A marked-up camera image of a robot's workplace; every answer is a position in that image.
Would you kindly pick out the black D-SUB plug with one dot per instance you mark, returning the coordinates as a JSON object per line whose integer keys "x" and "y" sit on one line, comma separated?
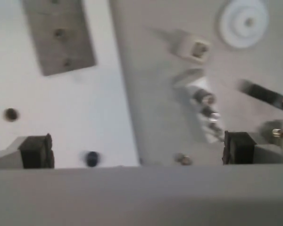
{"x": 261, "y": 93}

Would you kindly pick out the white large gear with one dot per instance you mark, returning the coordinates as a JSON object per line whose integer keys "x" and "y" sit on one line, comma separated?
{"x": 244, "y": 23}

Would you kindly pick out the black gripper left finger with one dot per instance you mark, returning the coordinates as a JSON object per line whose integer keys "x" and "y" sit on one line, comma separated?
{"x": 35, "y": 153}

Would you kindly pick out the beige USB plug holder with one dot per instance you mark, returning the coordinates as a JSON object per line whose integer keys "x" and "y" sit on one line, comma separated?
{"x": 184, "y": 44}

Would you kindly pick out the white round peg holder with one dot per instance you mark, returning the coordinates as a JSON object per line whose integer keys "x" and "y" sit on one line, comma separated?
{"x": 191, "y": 80}

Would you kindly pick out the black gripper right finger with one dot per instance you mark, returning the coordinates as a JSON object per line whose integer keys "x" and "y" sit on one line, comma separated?
{"x": 238, "y": 148}

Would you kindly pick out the medium metal round peg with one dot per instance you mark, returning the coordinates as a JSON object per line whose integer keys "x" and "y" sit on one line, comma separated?
{"x": 210, "y": 113}

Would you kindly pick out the small metal board knob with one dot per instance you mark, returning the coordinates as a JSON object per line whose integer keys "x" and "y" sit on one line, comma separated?
{"x": 184, "y": 158}

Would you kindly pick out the white task board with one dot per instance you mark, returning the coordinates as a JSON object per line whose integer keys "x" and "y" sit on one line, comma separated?
{"x": 85, "y": 106}

